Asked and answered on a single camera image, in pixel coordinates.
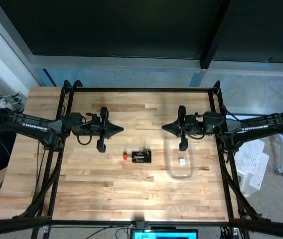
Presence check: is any white cable bundle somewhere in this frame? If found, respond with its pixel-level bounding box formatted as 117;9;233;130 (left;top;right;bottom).
0;93;25;107

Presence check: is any black clamp with red knob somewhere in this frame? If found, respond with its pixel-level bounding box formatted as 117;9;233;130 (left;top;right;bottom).
123;149;153;164

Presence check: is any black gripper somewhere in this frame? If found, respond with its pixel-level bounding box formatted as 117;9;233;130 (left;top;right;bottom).
91;107;125;153
161;105;190;152

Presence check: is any blue laptop screen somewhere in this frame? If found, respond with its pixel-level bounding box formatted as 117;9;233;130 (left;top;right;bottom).
131;229;199;239

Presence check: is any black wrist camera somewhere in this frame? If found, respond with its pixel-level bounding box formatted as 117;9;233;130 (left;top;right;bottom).
187;117;203;136
89;121;101;136

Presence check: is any black metal table frame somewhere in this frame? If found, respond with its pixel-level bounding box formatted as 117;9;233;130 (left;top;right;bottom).
0;79;283;239

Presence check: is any white stepped plastic block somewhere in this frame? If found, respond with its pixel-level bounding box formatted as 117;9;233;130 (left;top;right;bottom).
235;139;270;198

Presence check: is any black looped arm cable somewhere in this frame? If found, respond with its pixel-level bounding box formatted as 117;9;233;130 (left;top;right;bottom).
77;124;93;146
184;113;207;138

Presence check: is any clear plastic tub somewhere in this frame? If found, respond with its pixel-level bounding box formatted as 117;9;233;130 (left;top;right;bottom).
164;139;199;182

